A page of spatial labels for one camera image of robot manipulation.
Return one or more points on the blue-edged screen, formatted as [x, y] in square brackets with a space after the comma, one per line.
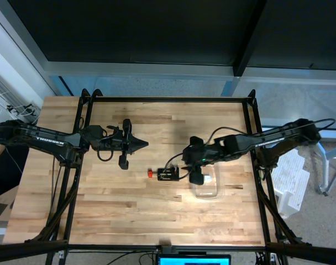
[193, 260]

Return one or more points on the cardboard box with black patches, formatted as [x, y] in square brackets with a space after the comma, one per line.
[5, 198]

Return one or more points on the small white holder block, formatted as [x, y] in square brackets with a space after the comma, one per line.
[208, 179]

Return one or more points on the small black camera mount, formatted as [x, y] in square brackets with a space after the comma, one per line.
[165, 248]

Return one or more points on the black curved frame bracket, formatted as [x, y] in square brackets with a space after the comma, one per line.
[84, 89]
[97, 90]
[252, 90]

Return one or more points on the grey metal stand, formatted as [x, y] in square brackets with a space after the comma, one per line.
[325, 176]

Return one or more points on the white foam block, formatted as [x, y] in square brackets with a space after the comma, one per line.
[289, 179]

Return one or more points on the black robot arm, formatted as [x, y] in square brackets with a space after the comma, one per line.
[281, 135]
[46, 139]

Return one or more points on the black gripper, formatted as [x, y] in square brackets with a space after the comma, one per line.
[125, 143]
[197, 179]

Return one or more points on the black clamp with orange knob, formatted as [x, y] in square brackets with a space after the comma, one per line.
[168, 177]

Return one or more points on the clear plastic tub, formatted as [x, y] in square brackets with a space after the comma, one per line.
[212, 193]

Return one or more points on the black metal frame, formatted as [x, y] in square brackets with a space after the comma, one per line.
[168, 99]

